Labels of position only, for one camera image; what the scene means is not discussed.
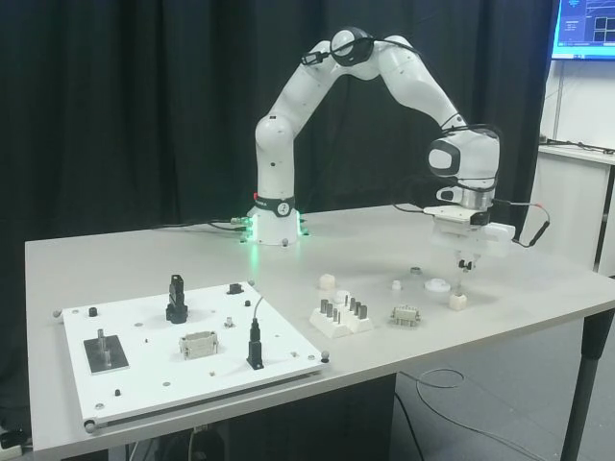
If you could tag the white large gear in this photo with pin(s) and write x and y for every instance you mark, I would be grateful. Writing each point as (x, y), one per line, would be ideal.
(435, 286)

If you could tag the metal nut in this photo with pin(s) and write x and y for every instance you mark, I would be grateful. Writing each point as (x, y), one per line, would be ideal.
(415, 270)

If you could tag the beige waterproof plug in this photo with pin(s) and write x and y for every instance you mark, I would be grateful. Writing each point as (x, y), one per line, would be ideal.
(402, 318)

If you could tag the white hexagonal holder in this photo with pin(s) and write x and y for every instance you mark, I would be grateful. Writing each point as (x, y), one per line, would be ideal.
(327, 281)

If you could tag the black table leg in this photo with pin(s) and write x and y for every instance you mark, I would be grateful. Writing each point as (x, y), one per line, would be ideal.
(588, 365)

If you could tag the black curtain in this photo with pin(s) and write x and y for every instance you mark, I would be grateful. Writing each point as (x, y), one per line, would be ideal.
(144, 120)

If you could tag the white holder with metal pin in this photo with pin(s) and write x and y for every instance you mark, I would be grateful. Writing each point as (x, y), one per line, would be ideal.
(457, 301)

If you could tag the white cabinet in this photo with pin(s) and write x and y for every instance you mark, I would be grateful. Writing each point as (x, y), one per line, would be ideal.
(567, 201)

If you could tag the black D-SUB plug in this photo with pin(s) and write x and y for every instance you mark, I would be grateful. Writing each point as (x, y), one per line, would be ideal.
(175, 302)

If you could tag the white task board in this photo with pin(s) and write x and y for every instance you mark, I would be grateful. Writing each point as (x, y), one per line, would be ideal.
(144, 384)

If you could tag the blue screen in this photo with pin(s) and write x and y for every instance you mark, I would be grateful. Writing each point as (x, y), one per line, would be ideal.
(586, 29)

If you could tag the white peg holder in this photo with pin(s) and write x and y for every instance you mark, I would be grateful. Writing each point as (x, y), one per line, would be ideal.
(362, 326)
(327, 329)

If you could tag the white small gear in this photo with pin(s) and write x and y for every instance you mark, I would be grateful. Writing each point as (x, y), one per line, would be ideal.
(395, 285)

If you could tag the white power strip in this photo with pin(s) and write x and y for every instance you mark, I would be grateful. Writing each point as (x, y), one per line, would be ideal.
(9, 450)

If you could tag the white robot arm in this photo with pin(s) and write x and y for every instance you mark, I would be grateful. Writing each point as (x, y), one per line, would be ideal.
(274, 158)

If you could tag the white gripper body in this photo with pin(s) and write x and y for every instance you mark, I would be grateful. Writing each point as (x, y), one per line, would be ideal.
(495, 237)

